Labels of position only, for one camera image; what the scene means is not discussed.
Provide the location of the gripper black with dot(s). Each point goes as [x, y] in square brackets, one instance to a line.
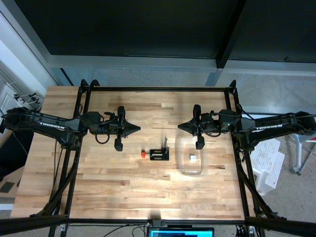
[120, 128]
[198, 126]

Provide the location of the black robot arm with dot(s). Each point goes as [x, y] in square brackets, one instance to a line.
[266, 128]
[49, 123]

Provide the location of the clear plastic container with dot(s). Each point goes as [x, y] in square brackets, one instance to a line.
[197, 170]

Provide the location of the thin grey metal rod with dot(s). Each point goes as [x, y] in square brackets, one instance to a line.
[165, 142]

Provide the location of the small white block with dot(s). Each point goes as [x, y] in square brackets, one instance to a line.
[192, 157]

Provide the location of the black mini vise orange knob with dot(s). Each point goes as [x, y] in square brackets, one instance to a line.
[159, 155]

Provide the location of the white foam block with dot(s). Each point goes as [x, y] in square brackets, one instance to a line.
[266, 168]

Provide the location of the laptop screen blue edge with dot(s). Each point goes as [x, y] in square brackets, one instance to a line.
[180, 233]

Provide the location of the brown cardboard box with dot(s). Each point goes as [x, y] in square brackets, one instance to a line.
[10, 176]

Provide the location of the black metal frame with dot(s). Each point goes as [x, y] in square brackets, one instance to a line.
[158, 89]

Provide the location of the black table-level camera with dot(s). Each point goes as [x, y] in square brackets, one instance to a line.
[156, 223]

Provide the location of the grey metal chair frame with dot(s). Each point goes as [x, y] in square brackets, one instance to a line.
[298, 148]

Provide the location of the white corner bracket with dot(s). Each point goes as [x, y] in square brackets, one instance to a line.
[63, 227]
[251, 229]

